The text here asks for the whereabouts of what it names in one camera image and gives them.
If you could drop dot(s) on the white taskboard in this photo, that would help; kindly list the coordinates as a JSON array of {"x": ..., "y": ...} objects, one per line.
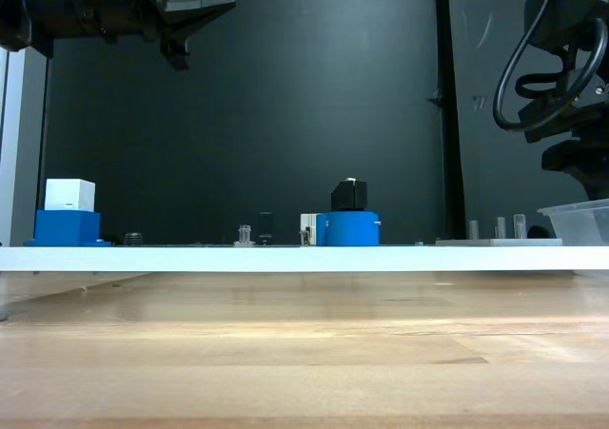
[{"x": 304, "y": 258}]

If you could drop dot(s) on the clear plastic tub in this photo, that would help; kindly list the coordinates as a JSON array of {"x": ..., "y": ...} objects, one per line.
[{"x": 580, "y": 229}]

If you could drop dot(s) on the grey metal plate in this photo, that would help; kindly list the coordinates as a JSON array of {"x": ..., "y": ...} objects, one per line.
[{"x": 497, "y": 242}]

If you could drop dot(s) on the thin metal peg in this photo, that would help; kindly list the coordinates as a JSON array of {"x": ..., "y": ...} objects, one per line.
[{"x": 473, "y": 229}]

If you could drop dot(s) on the white cube block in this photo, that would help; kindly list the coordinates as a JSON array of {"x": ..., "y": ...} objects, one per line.
[{"x": 69, "y": 193}]

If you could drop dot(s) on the small black connector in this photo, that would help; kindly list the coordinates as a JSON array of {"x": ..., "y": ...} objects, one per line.
[{"x": 266, "y": 224}]

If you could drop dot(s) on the clear plastic connector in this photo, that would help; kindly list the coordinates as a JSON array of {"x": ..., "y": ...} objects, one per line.
[{"x": 244, "y": 235}]

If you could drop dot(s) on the blue square base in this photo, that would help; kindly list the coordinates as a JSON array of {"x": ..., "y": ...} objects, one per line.
[{"x": 66, "y": 227}]

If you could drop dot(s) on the black knurled knob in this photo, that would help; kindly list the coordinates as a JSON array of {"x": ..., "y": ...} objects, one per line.
[{"x": 134, "y": 239}]

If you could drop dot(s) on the black D-sub connector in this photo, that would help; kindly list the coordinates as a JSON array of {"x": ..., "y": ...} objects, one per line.
[{"x": 349, "y": 196}]

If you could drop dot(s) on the white connector housing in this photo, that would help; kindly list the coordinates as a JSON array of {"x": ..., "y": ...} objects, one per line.
[{"x": 307, "y": 229}]

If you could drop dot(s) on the blue connector holder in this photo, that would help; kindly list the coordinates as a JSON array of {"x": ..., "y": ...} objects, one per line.
[{"x": 347, "y": 229}]

